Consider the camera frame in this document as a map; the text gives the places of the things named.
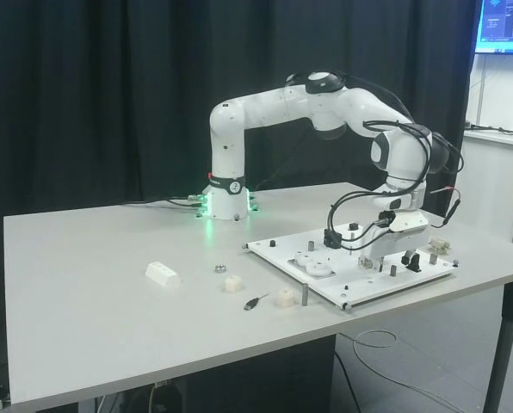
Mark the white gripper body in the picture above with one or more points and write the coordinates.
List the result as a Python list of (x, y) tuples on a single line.
[(394, 243)]

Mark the white medium gear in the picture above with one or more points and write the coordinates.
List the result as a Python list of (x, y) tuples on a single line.
[(302, 258)]

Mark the beige plug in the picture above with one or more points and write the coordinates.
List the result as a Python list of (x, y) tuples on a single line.
[(440, 246)]

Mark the metal nut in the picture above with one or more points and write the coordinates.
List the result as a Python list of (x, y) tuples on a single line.
[(220, 268)]

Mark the black curtain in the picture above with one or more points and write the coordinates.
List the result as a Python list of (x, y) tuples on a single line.
[(110, 86)]

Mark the dark table leg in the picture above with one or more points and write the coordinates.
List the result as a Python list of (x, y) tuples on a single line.
[(504, 344)]

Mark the white large gear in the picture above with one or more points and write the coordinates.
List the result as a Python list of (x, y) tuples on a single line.
[(319, 269)]

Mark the white task board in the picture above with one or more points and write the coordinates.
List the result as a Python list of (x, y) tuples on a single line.
[(282, 262)]

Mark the white cabinet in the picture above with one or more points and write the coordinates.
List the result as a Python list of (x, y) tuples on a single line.
[(493, 180)]

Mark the blue monitor screen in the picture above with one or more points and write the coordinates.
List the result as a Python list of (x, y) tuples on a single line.
[(504, 26)]

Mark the black USB plug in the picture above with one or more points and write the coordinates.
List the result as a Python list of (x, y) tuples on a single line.
[(251, 304)]

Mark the slim metal round peg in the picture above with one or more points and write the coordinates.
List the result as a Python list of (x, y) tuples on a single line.
[(304, 295)]

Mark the black connector block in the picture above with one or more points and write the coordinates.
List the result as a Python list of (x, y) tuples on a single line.
[(330, 239)]

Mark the thin black rod with red tag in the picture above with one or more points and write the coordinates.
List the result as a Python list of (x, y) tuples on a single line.
[(453, 208)]

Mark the thick metal round peg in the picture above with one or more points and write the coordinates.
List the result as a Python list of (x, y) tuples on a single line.
[(311, 246)]

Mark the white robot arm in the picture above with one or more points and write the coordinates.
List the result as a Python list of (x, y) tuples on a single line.
[(256, 107)]

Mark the white small peg holder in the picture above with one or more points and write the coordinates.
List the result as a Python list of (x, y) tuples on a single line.
[(233, 284), (285, 298)]

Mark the white long holder with holes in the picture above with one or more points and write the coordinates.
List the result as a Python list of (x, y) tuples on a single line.
[(162, 275)]

